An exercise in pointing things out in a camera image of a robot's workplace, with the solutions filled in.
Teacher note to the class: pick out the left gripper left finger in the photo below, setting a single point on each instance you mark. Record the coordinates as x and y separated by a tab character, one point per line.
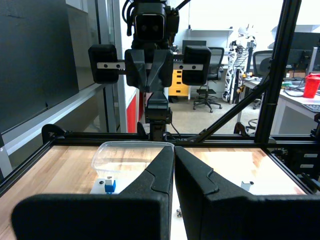
87	217

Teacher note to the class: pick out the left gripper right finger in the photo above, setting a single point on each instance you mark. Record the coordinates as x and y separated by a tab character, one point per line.
250	217

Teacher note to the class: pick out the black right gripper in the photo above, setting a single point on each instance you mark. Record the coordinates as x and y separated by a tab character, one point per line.
102	75

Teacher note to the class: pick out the small silver bracket bar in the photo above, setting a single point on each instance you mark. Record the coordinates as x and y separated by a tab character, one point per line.
245	187

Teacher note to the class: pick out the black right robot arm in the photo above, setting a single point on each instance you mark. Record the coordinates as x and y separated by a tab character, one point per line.
157	115

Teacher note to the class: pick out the yellow drawer cabinet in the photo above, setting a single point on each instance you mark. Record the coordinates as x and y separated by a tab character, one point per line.
180	88

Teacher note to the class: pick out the blue white small connector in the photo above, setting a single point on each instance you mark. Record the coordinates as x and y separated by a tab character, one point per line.
110	188

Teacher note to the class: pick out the red cabinet panel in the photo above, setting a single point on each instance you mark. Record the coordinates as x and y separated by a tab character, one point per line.
132	112

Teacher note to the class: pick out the small black computer monitor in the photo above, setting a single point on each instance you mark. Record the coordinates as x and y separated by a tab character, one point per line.
193	43

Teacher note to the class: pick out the clear plastic tub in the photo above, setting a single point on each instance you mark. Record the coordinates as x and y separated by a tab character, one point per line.
105	165

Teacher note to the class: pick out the black mesh office chair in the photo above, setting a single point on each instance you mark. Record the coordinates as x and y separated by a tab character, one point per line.
217	75
261	63

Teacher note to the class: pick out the small metal clamp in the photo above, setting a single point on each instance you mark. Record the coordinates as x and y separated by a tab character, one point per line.
178	213

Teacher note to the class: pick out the white task board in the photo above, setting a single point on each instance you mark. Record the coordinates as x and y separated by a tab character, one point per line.
176	230

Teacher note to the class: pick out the white humanoid robot figure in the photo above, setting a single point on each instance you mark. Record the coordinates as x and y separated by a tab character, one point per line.
236	60

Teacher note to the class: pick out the white work desk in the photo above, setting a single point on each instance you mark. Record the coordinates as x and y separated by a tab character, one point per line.
292	102

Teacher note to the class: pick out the red waste bin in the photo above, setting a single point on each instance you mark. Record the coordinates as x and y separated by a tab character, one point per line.
311	86

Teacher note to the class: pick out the large black computer monitor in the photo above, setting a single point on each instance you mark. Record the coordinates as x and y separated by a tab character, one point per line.
306	42

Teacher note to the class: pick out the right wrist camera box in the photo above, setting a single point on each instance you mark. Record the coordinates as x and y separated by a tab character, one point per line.
150	27

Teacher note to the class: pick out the white wall shelf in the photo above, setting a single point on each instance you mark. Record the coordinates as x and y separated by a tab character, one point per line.
212	30

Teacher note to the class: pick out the black aluminium frame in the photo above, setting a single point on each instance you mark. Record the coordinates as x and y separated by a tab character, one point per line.
277	75

